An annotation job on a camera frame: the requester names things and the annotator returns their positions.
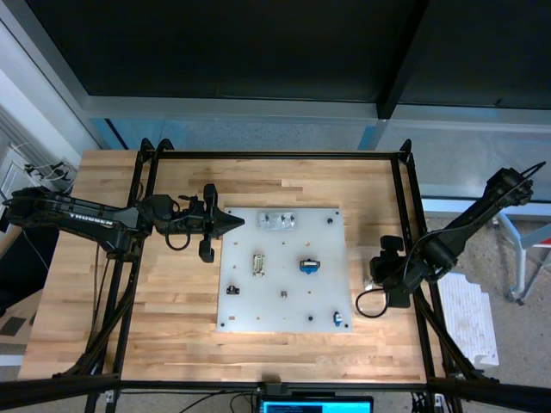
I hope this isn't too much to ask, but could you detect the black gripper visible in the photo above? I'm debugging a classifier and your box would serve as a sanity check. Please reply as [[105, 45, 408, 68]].
[[370, 236, 417, 309], [176, 183, 246, 263]]

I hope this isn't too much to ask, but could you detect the aluminium socket block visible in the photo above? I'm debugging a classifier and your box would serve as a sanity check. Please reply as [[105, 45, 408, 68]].
[[257, 210, 299, 231]]

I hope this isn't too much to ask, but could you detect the white task board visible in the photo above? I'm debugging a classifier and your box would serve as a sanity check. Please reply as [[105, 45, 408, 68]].
[[214, 206, 355, 335]]

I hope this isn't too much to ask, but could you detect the white ribbed foam sheet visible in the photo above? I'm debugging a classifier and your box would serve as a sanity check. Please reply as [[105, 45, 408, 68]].
[[436, 270, 500, 367]]

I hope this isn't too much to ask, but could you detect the grey metal stand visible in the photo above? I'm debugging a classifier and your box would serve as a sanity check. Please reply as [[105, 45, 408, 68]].
[[494, 213, 551, 307]]

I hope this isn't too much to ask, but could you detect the laptop screen blue edge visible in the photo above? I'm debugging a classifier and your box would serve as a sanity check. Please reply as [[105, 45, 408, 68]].
[[257, 395, 375, 413]]

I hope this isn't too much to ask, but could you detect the brown cardboard box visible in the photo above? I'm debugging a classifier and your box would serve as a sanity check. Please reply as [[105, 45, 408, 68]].
[[0, 287, 44, 345]]

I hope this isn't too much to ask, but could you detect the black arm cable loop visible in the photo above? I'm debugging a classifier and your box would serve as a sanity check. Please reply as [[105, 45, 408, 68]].
[[355, 287, 391, 320], [164, 225, 194, 252]]

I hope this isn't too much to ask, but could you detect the blue black D-sub connector mount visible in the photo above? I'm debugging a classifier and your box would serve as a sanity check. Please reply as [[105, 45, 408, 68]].
[[298, 256, 322, 275]]

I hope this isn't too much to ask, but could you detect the black aluminium frame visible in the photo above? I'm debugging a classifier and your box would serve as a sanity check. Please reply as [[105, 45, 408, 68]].
[[0, 137, 509, 413]]

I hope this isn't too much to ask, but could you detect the black camera on frame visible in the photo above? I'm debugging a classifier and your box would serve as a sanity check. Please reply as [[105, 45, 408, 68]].
[[257, 373, 290, 396]]

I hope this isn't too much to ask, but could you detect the black white cable bundle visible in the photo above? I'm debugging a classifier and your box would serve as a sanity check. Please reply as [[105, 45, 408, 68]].
[[23, 161, 72, 184]]

